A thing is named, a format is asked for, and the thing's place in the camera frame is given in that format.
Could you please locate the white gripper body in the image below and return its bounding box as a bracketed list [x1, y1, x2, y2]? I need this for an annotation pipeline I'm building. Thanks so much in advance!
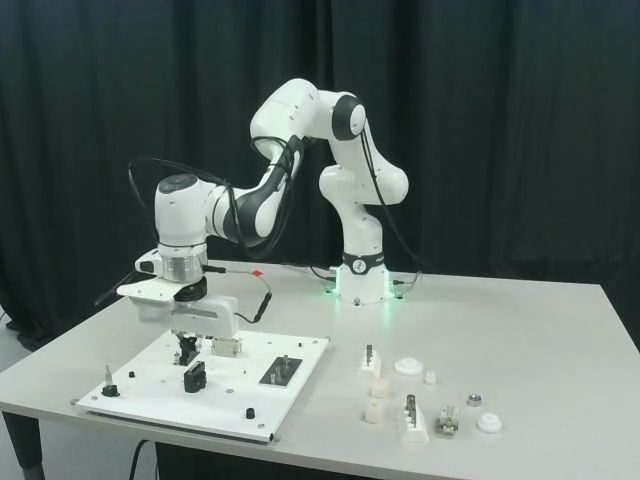
[137, 294, 238, 337]

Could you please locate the black D-SUB plug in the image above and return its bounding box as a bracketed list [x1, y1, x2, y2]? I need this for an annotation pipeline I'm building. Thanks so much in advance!
[178, 335, 198, 366]

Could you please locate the flat white mounting plate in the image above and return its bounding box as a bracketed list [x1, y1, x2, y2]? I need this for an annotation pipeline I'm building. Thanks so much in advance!
[116, 278, 202, 303]

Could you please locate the white task board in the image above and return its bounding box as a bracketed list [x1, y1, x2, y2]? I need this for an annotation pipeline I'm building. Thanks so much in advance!
[69, 329, 334, 444]

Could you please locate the small white sensor box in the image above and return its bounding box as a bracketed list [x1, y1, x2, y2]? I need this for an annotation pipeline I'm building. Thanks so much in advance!
[133, 255, 163, 277]

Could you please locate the black table leg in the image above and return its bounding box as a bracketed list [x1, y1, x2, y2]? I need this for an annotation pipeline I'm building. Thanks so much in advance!
[0, 409, 39, 480]

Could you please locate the white large gear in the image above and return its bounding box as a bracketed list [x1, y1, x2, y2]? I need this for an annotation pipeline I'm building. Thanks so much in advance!
[393, 356, 424, 377]

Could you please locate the long white peg holder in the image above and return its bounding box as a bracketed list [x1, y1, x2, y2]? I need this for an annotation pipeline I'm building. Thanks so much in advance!
[399, 399, 431, 445]

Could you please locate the black curtain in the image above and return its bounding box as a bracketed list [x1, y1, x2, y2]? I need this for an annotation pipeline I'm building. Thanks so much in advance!
[0, 0, 640, 346]

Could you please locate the silver wrist ring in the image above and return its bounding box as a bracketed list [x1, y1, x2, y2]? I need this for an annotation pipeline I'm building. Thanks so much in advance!
[158, 253, 204, 282]

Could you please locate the black floor cable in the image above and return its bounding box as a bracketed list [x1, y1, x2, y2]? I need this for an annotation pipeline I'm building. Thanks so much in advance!
[131, 438, 152, 480]

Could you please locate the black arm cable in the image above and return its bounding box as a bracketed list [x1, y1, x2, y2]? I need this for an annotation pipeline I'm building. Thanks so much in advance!
[127, 119, 424, 294]

